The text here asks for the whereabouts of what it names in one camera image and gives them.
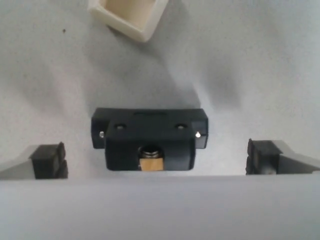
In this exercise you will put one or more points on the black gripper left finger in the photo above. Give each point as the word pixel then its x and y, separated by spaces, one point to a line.
pixel 47 162

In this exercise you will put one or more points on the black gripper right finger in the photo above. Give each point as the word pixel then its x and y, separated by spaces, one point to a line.
pixel 262 157

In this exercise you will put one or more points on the black D-SUB plug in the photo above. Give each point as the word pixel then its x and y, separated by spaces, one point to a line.
pixel 150 130

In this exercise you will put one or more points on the small cream square holder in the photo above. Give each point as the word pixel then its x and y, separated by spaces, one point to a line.
pixel 130 30

